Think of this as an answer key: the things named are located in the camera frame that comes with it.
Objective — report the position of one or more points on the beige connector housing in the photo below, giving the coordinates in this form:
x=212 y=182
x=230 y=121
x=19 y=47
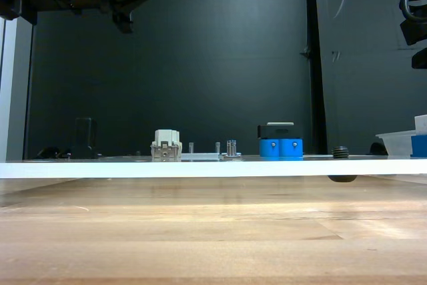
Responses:
x=166 y=146

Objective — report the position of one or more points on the silver metal connector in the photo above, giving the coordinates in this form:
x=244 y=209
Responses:
x=230 y=151

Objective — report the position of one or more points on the white rj45 socket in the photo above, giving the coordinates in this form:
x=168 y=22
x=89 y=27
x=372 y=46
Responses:
x=421 y=125

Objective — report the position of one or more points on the black round foot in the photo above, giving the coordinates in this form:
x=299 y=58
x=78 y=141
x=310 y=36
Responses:
x=378 y=149

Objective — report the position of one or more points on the black ribbed screw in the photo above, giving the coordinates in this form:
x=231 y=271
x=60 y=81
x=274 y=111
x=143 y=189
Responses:
x=340 y=152

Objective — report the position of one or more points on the black socket holder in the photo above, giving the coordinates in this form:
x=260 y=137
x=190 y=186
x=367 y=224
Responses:
x=86 y=135

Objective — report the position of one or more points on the small grey pin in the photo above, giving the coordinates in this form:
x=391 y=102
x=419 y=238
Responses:
x=217 y=147
x=235 y=146
x=191 y=147

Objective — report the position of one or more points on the black rubber foot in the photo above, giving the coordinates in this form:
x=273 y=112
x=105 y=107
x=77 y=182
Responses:
x=342 y=179

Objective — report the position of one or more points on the clear plastic bar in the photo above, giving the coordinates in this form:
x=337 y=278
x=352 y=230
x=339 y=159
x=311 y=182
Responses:
x=200 y=157

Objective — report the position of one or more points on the black block on clamp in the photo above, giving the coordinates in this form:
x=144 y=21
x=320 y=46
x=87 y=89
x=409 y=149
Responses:
x=277 y=131

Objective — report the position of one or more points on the blue clamp block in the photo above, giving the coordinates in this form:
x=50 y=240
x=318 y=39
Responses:
x=282 y=149

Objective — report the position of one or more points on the white board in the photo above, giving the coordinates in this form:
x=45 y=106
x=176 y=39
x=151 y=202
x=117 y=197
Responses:
x=213 y=169

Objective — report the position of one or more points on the black frame post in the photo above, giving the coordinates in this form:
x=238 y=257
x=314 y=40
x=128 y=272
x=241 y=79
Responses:
x=315 y=81

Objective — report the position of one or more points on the blue socket mount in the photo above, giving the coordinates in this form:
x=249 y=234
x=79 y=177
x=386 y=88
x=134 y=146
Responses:
x=419 y=146

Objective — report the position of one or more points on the white frame post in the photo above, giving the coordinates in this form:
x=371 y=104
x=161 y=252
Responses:
x=8 y=98

